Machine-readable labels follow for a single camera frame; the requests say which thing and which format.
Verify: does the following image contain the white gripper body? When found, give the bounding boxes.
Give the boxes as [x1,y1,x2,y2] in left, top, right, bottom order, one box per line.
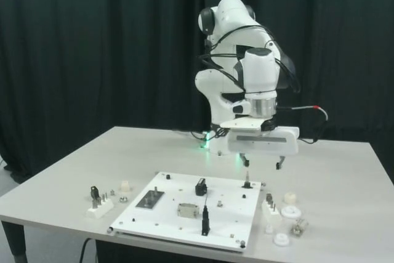
[226,126,300,156]

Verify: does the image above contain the white large gear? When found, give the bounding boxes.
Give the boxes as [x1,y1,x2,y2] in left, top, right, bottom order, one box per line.
[281,206,301,219]

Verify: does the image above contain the white peg holder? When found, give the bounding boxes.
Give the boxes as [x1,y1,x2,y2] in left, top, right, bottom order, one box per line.
[84,201,115,221]
[261,201,283,223]

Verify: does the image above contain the black Ethernet plug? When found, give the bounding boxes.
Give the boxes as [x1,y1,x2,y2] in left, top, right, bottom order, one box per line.
[195,177,208,196]

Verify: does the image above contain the white task board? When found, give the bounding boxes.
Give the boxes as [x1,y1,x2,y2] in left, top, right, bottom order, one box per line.
[106,171,262,250]

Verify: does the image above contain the black USB plug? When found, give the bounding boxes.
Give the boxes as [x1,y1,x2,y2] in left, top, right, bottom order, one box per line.
[201,196,211,237]

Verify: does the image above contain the white medium gear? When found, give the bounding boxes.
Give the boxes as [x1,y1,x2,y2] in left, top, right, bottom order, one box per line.
[273,233,291,246]

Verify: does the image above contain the black D-SUB plug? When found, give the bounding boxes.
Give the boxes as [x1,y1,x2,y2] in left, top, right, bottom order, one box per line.
[89,185,100,207]

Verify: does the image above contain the black curtain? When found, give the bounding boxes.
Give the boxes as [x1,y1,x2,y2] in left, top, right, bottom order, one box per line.
[0,0,394,180]

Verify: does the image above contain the black camera cable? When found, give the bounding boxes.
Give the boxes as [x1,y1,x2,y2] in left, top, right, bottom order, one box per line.
[211,123,231,138]

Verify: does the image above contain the black base cable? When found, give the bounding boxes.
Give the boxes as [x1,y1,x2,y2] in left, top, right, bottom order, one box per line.
[174,129,213,140]

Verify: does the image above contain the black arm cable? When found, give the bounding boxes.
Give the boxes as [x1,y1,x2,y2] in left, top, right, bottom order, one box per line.
[198,22,301,94]

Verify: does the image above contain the black floor cable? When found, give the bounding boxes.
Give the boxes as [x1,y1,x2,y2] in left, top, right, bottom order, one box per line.
[80,237,94,263]

